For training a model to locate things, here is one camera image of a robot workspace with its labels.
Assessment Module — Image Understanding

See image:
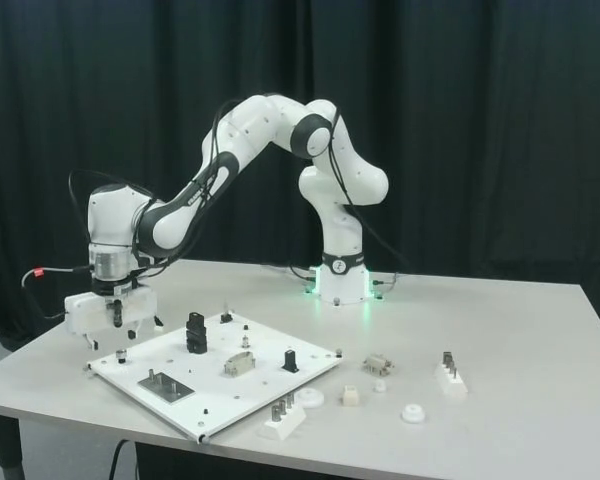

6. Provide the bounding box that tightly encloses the white square peg holder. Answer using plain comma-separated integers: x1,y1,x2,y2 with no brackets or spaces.
432,362,470,402

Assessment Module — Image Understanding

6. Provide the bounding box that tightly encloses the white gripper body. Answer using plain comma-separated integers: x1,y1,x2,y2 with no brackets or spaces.
63,288,160,336

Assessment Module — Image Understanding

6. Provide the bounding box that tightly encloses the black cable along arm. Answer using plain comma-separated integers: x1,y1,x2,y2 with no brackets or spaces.
67,92,411,269

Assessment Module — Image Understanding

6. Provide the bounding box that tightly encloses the silver wrist ring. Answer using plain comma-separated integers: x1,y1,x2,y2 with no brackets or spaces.
89,248,132,280

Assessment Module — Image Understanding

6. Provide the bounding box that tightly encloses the black curtain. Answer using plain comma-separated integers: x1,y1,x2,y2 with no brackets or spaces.
0,0,600,351

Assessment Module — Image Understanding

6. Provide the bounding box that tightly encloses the black D-SUB plug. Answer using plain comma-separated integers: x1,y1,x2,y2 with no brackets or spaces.
183,310,210,355

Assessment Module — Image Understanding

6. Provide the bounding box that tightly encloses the black cable on table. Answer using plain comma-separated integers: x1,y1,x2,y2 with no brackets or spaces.
287,263,322,282

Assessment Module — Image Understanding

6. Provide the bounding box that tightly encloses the white large gear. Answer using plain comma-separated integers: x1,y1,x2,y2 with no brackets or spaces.
298,387,326,409

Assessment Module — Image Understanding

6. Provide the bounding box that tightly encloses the white task board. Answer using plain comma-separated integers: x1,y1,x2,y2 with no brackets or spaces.
82,310,345,445

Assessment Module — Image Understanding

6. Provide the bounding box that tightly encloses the beige waterproof plug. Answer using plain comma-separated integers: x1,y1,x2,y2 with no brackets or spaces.
362,353,397,377

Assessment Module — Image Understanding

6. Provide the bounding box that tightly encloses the white medium gear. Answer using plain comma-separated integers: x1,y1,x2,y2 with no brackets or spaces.
400,403,428,424

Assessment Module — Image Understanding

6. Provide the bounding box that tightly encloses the grey cable on table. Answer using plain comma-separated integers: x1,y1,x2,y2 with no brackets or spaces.
371,272,404,292

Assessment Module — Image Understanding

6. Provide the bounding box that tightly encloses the black cable under table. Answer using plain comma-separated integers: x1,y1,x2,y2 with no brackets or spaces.
110,438,137,480

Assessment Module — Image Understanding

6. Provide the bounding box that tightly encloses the white round peg holder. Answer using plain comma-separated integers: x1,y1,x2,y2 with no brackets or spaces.
261,407,310,443

